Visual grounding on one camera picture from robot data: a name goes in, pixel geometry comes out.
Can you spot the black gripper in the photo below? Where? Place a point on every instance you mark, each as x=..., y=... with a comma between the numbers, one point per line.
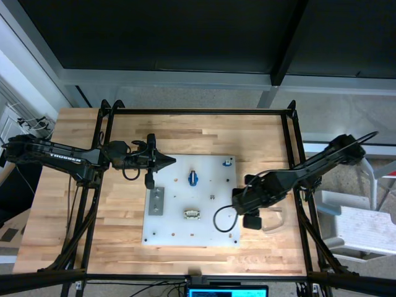
x=150, y=182
x=252, y=222

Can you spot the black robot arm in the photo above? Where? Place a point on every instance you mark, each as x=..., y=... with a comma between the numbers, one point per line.
x=309, y=168
x=62, y=156

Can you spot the beige connector base housing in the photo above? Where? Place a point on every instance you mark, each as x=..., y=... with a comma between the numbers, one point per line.
x=191, y=214

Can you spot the clear plastic tub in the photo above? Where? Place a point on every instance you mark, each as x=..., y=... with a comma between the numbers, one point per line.
x=278, y=222

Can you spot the blue clamp with metal bar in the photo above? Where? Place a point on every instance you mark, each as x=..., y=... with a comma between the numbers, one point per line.
x=193, y=179

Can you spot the grey metal plate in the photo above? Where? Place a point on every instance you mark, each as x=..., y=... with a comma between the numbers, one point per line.
x=156, y=202

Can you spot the white board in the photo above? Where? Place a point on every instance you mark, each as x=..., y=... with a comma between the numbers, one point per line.
x=198, y=232

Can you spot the blue socket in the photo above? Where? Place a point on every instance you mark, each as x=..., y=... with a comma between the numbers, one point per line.
x=224, y=164

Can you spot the blue-edged screen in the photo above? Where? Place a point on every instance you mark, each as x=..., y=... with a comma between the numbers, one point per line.
x=226, y=292

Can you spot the white step stool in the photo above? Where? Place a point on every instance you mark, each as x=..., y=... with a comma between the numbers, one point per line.
x=362, y=229

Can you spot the black metal frame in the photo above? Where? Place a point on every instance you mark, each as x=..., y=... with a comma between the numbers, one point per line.
x=198, y=111

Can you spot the black table camera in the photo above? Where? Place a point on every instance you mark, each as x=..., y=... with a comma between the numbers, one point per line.
x=195, y=278

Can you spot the grey partition frame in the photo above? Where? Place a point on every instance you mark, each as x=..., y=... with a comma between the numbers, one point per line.
x=185, y=79

